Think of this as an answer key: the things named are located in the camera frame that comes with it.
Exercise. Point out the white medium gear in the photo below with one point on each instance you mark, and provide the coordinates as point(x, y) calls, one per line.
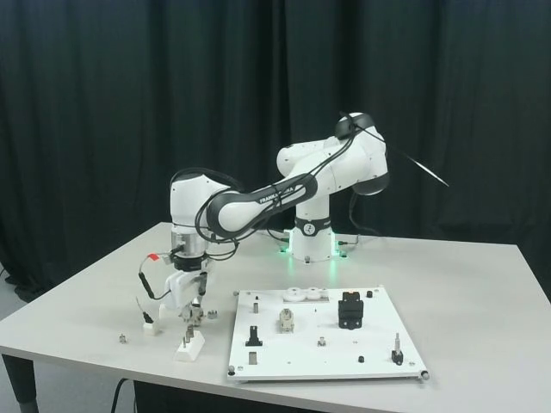
point(314, 293)

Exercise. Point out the black plug with metal top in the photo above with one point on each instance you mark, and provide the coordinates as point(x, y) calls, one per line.
point(254, 337)

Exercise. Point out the white task board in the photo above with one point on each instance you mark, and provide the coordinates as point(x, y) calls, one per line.
point(310, 357)

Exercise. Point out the metal square peg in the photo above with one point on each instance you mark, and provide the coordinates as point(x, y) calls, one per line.
point(190, 335)

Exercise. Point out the black D-SUB plug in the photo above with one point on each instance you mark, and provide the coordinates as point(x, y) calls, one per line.
point(351, 314)

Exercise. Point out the small metal bolt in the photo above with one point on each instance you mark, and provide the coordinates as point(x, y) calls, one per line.
point(123, 338)

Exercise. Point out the dark table leg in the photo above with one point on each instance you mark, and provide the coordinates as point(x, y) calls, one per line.
point(19, 383)

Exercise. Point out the white large gear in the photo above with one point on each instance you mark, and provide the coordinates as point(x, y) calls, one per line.
point(293, 295)

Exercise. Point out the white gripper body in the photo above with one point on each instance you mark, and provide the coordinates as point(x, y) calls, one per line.
point(183, 290)

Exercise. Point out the black curtain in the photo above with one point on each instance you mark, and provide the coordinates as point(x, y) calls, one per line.
point(129, 86)

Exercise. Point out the white peg holder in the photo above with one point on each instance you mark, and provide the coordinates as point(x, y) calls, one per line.
point(189, 350)

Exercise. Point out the metal waterproof plug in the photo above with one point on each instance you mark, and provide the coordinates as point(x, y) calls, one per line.
point(191, 314)

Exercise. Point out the small white plug holder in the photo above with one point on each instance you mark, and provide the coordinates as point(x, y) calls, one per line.
point(151, 329)

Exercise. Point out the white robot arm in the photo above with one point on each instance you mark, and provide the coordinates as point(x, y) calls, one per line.
point(241, 206)

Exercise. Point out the beige connector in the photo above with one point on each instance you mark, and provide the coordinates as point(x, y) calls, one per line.
point(287, 322)

